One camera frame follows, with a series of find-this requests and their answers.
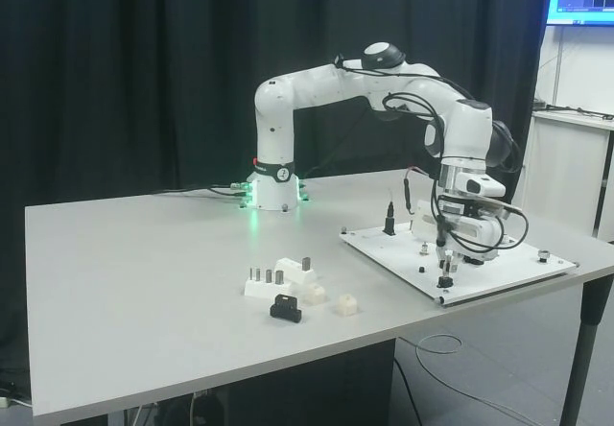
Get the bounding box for small cream plug holder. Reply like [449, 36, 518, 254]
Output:
[300, 285, 330, 307]
[333, 293, 361, 317]

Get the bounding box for white round peg holder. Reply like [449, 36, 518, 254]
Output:
[243, 275, 291, 299]

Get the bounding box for black floor cable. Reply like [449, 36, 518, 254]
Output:
[394, 357, 419, 426]

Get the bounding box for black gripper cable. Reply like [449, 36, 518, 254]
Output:
[429, 176, 530, 260]

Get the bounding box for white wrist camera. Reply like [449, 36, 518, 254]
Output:
[458, 172, 508, 201]

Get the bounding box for white cabinet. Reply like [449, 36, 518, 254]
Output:
[520, 106, 614, 244]

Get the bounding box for white task board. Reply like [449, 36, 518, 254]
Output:
[338, 214, 579, 309]

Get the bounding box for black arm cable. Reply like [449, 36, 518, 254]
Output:
[334, 53, 522, 192]

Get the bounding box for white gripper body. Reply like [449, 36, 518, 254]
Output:
[414, 199, 513, 262]

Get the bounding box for black USB plug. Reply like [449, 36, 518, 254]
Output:
[382, 199, 397, 237]

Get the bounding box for black D-SUB plug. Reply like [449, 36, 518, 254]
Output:
[268, 293, 305, 325]

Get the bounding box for black curtain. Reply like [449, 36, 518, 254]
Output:
[0, 0, 557, 393]

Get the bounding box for grey floor cable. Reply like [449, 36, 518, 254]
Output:
[413, 332, 568, 396]

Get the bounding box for black base cable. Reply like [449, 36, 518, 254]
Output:
[162, 182, 253, 199]

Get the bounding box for white power strip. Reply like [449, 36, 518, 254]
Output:
[0, 394, 31, 411]

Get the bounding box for white square peg holder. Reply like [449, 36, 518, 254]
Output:
[273, 255, 319, 287]

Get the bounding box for black table leg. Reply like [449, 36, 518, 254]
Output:
[559, 272, 603, 426]

